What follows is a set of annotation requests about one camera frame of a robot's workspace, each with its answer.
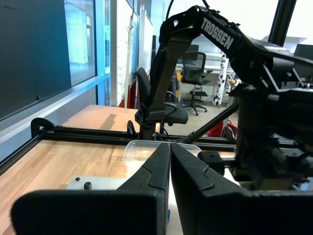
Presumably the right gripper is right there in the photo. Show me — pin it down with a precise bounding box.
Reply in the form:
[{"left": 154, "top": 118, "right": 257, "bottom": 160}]
[{"left": 197, "top": 82, "right": 313, "bottom": 191}]

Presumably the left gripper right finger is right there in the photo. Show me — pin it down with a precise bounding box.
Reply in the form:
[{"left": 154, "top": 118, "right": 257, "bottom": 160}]
[{"left": 170, "top": 143, "right": 313, "bottom": 235}]

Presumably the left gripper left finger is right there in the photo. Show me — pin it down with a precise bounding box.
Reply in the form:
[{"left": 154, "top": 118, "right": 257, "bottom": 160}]
[{"left": 11, "top": 143, "right": 171, "bottom": 235}]

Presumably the clear plastic container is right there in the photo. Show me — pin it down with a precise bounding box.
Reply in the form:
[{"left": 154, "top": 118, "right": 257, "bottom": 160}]
[{"left": 123, "top": 140, "right": 201, "bottom": 179}]

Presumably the wooden desk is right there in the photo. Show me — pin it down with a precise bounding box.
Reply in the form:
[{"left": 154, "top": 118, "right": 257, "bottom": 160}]
[{"left": 61, "top": 104, "right": 161, "bottom": 133}]

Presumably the black mesh office chair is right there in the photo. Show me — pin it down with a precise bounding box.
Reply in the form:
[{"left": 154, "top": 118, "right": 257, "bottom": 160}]
[{"left": 179, "top": 51, "right": 214, "bottom": 116}]

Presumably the window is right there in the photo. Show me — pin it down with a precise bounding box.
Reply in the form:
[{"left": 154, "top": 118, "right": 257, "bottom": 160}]
[{"left": 64, "top": 0, "right": 111, "bottom": 86}]

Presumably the black frame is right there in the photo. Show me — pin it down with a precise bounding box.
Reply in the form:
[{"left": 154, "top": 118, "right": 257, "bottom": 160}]
[{"left": 0, "top": 0, "right": 313, "bottom": 176}]

